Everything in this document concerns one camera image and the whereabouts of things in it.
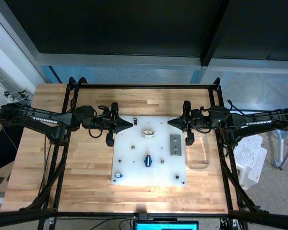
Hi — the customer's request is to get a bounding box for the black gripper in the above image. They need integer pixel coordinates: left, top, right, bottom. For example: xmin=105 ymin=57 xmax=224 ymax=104
xmin=167 ymin=100 xmax=200 ymax=146
xmin=102 ymin=102 xmax=134 ymax=148

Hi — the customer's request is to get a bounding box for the white taskboard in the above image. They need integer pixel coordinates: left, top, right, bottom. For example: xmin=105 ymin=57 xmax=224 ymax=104
xmin=110 ymin=115 xmax=188 ymax=186

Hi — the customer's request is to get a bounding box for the grey metal holder block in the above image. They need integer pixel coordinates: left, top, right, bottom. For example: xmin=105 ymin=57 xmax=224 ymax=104
xmin=169 ymin=134 xmax=182 ymax=157

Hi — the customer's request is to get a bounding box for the beige connector housing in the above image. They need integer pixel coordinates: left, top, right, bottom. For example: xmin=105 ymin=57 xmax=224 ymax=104
xmin=142 ymin=129 xmax=156 ymax=139

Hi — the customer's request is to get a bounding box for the clear plastic tub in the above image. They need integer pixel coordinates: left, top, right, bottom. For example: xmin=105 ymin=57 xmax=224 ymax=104
xmin=186 ymin=133 xmax=211 ymax=171

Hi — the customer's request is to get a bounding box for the laptop screen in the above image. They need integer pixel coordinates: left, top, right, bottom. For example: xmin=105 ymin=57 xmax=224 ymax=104
xmin=134 ymin=220 xmax=199 ymax=230

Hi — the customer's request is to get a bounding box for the grey metal stand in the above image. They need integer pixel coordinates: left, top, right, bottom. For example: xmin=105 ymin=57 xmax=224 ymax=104
xmin=270 ymin=129 xmax=288 ymax=171

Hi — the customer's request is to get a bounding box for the flat cardboard box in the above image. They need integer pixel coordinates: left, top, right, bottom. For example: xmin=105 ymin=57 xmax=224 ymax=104
xmin=0 ymin=160 xmax=15 ymax=192

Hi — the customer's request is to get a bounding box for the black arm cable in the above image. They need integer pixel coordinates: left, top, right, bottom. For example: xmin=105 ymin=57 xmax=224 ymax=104
xmin=97 ymin=104 xmax=110 ymax=116
xmin=191 ymin=124 xmax=212 ymax=134

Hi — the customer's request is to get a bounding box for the braided camera cable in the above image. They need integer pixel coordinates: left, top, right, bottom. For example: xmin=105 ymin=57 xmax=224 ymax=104
xmin=88 ymin=124 xmax=104 ymax=139

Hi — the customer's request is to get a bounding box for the blue round mount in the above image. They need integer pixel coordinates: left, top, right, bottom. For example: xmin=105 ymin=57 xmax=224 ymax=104
xmin=142 ymin=154 xmax=155 ymax=169

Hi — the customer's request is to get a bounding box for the black aluminium frame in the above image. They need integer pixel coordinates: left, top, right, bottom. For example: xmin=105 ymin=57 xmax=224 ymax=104
xmin=0 ymin=76 xmax=288 ymax=230

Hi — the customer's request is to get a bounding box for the grey metal window frame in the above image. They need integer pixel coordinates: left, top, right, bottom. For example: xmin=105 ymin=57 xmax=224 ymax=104
xmin=0 ymin=0 xmax=288 ymax=83

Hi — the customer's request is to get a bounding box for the small black table camera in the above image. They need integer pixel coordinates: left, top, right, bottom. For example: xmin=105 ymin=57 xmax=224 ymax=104
xmin=134 ymin=210 xmax=152 ymax=221

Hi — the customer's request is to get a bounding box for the bundle of cords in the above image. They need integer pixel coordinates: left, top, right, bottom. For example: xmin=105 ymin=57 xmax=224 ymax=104
xmin=2 ymin=89 xmax=32 ymax=103

